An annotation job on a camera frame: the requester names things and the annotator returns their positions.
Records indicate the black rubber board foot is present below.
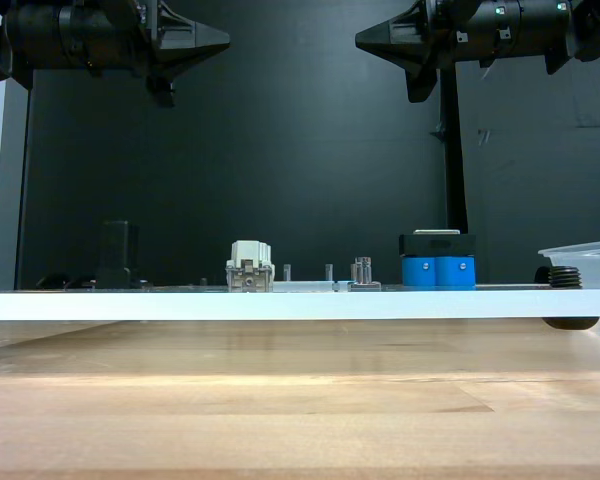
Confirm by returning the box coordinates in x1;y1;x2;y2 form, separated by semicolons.
540;317;600;330

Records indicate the white taskboard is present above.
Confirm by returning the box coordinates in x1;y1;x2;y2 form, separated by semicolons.
0;285;600;321

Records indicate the grey multi-pin connector housing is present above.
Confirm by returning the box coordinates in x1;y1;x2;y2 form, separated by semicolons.
224;240;275;294

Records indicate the black vertical pillar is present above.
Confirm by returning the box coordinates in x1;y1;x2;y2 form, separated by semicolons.
429;64;470;236

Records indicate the black clamp connector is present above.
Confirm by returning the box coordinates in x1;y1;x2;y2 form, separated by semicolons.
95;219;140;290

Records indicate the blue black D-sub connector mount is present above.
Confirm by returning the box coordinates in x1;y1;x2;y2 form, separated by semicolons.
398;228;478;291

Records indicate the small metal terminal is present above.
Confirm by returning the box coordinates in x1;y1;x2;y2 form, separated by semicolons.
348;255;383;293

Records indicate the clear plastic tub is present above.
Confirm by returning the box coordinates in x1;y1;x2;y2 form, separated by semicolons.
537;239;600;290

